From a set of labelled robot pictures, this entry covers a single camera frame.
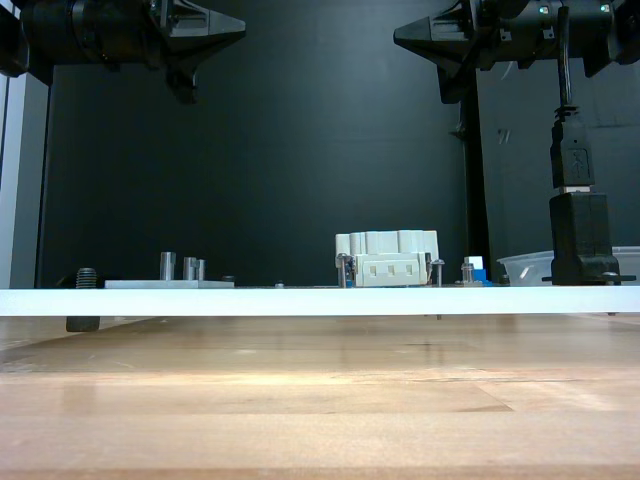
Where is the black USB plug with cable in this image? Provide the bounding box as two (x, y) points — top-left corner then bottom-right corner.
(549, 3), (599, 195)

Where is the beige multi-pin connector housing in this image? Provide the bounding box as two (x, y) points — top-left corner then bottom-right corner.
(333, 229), (440, 289)

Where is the clear plastic tub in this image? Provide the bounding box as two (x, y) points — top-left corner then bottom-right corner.
(496, 245), (640, 287)

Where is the grey metal plate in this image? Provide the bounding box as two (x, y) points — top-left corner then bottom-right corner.
(103, 278), (236, 290)

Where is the black USB socket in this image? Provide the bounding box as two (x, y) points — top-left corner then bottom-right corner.
(542, 192), (637, 287)

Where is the black metal frame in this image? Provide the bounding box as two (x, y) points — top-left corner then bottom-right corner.
(449, 69), (494, 289)

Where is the white taskboard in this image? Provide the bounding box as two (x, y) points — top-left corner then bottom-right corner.
(0, 287), (640, 319)

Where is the small blue connector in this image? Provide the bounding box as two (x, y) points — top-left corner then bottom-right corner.
(463, 255), (487, 286)

